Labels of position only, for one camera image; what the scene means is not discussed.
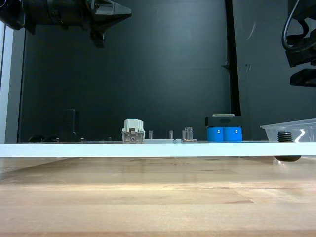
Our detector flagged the clear plastic container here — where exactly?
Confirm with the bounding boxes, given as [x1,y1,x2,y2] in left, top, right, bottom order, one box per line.
[259,118,316,144]

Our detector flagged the black upright block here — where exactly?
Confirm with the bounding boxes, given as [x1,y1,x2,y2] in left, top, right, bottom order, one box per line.
[58,108,80,142]

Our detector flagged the clear socket on steel base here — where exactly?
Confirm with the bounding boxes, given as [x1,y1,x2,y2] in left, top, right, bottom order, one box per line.
[181,126,198,144]

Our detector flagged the white task board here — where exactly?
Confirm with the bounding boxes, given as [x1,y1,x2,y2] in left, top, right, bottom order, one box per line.
[0,140,316,163]

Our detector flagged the black block with steel top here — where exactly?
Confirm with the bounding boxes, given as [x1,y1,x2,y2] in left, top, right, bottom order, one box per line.
[205,114,243,129]

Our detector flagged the black frame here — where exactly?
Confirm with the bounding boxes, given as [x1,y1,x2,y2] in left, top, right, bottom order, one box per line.
[221,0,242,117]

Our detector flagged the blue socket block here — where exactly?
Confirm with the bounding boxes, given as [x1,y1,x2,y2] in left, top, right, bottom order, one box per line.
[223,127,243,143]
[206,127,224,143]

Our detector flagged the black threaded stud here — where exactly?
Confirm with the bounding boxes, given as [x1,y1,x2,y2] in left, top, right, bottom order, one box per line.
[277,131,294,143]

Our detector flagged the beige many-pin connector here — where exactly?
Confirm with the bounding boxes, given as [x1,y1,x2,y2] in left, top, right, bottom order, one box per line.
[121,118,146,144]

